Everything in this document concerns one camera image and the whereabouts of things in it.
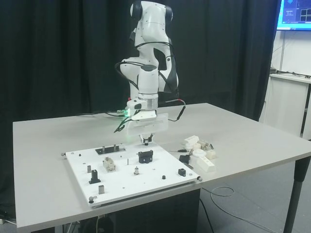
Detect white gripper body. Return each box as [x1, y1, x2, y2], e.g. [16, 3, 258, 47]
[125, 112, 169, 136]

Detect white task board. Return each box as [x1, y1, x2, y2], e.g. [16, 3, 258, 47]
[61, 137, 203, 209]

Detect white gear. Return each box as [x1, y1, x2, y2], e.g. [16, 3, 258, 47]
[191, 149, 206, 159]

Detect large white holder with holes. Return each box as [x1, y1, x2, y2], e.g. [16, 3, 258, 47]
[195, 156, 217, 173]

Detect black curtains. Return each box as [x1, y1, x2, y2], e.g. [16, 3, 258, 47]
[0, 0, 284, 219]

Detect white cabinet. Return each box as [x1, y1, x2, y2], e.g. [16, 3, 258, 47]
[263, 72, 311, 142]

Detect black table leg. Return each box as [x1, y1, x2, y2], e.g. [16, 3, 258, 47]
[283, 159, 306, 233]

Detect blue screen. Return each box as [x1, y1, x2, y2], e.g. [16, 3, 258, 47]
[276, 0, 311, 32]

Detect black base cables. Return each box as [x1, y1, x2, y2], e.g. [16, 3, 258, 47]
[82, 110, 126, 118]

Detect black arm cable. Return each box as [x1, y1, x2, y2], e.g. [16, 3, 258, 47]
[113, 40, 179, 133]

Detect grey floor cable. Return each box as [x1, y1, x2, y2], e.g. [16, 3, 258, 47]
[201, 185, 289, 228]

